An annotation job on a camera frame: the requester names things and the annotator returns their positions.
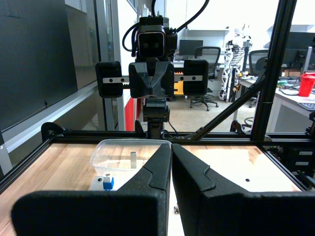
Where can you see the white wall shelf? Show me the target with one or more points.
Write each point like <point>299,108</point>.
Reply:
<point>209,30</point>

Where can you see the white taskboard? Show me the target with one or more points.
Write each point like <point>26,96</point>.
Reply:
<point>96,185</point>

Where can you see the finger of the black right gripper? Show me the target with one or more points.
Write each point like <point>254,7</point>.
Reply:
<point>165,81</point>
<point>139,81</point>

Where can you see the computer keyboard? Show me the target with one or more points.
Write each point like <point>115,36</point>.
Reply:
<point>307,106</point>

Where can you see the grey desk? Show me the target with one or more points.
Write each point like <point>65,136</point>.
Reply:
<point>288,100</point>

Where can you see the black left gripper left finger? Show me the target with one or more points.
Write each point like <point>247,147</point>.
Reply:
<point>98,214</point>

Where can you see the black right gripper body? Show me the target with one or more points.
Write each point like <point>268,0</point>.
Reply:
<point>109,71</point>

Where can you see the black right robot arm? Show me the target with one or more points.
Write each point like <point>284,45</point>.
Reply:
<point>156,113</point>

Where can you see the red bin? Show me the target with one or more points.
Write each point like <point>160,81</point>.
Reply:
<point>307,84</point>

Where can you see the short metal bar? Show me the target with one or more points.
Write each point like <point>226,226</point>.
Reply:
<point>133,159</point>

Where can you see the black office chair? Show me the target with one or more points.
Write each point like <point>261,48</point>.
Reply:
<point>206,64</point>
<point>257,61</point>

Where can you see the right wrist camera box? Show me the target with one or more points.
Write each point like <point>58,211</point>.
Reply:
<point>150,41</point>

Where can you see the blue and white connector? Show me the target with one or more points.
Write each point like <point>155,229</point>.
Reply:
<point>108,184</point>

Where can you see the white lattice figure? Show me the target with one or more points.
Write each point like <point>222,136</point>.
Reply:
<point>230,73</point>

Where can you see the yellow box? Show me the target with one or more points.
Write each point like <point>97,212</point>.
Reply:
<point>179,88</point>

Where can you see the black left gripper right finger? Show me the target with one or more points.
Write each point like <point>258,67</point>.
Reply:
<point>246,214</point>

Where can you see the clear plastic tub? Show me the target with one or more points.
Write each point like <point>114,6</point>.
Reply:
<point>110,157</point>

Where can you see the red cabinet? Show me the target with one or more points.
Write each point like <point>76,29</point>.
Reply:
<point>130,113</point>

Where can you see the black computer monitor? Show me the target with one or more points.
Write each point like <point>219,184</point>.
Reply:
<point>190,48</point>
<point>297,46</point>

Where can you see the black controller box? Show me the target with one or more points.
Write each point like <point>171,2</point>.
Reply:
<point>292,159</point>

